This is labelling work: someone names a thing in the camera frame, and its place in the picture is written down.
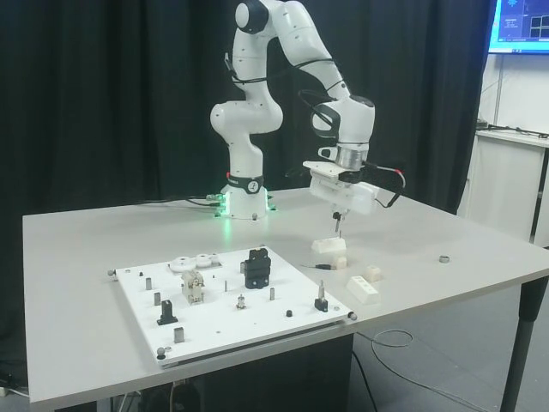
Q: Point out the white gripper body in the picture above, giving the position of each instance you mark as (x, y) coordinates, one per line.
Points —
(347, 195)

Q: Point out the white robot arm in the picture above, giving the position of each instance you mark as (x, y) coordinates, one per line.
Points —
(244, 129)

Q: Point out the white round peg holder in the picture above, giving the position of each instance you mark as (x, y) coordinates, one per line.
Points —
(326, 249)

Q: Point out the long white peg holder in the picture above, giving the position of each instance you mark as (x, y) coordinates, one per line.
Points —
(363, 289)

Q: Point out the thick metal round peg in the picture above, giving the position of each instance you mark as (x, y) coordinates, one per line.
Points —
(272, 294)

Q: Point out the large metal square peg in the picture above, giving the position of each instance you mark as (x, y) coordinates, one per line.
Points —
(178, 335)

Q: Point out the small white cube holder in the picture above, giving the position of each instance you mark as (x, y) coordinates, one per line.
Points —
(374, 273)
(341, 262)

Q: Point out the metal bolt with black base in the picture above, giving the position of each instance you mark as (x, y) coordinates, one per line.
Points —
(321, 298)

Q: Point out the metal nut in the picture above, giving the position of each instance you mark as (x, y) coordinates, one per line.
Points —
(444, 258)

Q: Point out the black D-SUB plug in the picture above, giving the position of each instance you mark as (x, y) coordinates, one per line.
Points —
(256, 268)

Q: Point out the metal BNC plug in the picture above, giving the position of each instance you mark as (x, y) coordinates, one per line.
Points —
(241, 301)

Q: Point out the white cabinet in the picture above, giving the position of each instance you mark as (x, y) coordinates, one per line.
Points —
(502, 189)

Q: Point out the white medium gear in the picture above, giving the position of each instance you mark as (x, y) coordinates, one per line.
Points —
(182, 262)

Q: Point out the beige connector block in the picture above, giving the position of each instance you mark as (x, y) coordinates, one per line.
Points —
(191, 285)

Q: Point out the white task board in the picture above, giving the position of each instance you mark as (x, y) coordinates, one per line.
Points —
(214, 335)

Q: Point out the black table leg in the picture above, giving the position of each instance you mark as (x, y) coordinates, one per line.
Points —
(521, 343)

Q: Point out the blue screen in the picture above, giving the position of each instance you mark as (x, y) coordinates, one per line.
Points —
(521, 26)

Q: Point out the black curtain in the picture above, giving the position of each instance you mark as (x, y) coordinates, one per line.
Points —
(107, 107)

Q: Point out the flat white mount plate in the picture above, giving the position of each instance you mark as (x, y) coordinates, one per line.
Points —
(319, 166)

